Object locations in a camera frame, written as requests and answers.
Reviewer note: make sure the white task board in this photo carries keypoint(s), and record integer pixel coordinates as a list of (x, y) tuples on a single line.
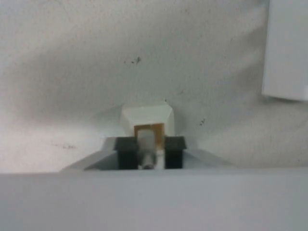
[(286, 48)]

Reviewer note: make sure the small white plug holder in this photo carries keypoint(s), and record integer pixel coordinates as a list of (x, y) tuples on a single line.
[(148, 116)]

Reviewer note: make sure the clear Ethernet plug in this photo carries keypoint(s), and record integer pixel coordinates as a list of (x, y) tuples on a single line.
[(148, 146)]

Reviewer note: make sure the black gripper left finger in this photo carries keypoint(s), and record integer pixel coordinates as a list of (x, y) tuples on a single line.
[(126, 154)]

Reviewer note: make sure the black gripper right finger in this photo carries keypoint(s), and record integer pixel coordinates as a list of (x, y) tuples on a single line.
[(174, 154)]

